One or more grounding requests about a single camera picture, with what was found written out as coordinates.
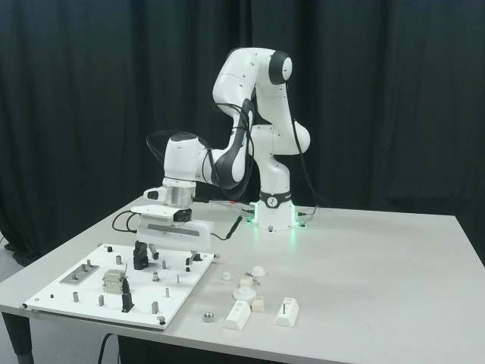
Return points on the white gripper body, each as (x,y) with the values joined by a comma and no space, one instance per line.
(174,237)

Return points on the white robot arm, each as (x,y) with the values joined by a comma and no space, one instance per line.
(273,151)

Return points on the white peg holder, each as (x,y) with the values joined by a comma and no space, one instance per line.
(290,312)

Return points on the white small gear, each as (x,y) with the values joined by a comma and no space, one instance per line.
(226,276)

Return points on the black slim plug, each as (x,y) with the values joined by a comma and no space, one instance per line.
(127,299)

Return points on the white small cube holder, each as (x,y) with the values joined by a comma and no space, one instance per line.
(257,305)
(246,281)

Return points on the white large gear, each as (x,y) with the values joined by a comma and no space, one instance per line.
(241,294)

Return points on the metal bolt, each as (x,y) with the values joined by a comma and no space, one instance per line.
(206,317)

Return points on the white medium gear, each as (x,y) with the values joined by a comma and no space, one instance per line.
(259,271)

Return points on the white long holder with holes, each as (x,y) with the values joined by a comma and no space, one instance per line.
(236,316)

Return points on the white task board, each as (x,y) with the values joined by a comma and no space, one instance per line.
(113,318)

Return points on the grey table leg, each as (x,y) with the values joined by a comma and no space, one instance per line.
(18,341)

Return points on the black curtain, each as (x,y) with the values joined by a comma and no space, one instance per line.
(76,76)

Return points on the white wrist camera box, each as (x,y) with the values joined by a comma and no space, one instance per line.
(152,193)

